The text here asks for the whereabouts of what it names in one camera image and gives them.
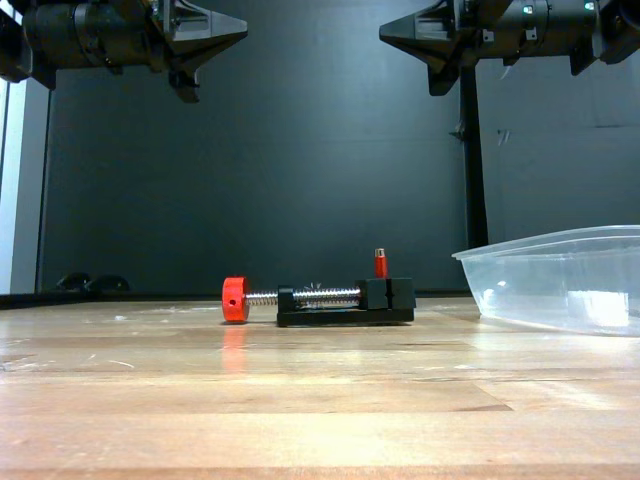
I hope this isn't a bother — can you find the black vertical post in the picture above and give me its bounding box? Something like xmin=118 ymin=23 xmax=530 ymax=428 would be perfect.
xmin=449 ymin=64 xmax=490 ymax=250

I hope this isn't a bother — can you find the black vise with red knob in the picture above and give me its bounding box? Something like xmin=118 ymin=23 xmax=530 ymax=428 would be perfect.
xmin=221 ymin=276 xmax=417 ymax=329

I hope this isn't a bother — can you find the clear plastic tub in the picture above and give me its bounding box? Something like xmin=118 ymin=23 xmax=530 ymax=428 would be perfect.
xmin=451 ymin=224 xmax=640 ymax=339

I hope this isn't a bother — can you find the small white square piece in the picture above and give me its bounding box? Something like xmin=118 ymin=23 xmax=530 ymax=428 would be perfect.
xmin=568 ymin=290 xmax=630 ymax=327

